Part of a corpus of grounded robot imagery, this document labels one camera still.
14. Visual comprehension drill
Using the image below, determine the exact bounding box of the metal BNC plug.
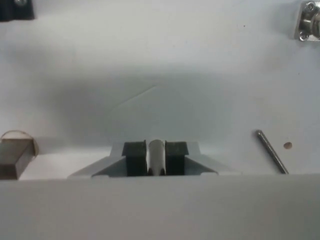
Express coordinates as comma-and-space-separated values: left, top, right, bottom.
305, 12, 320, 35

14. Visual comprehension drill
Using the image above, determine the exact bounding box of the thin metal round peg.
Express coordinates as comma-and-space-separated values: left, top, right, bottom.
255, 128, 290, 175

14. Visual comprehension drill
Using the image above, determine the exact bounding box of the white task board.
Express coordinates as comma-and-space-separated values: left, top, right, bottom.
0, 0, 320, 181

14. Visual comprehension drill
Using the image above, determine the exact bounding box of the metal square peg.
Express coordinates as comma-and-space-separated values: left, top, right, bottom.
0, 138, 35, 180

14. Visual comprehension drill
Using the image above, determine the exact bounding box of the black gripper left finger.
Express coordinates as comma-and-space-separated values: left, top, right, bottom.
66, 139, 148, 178

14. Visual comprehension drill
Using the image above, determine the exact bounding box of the black D-SUB plug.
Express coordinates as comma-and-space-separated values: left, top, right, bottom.
0, 0, 35, 23

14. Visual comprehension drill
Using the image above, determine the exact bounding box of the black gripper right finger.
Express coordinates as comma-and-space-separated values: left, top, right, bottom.
164, 140, 220, 177

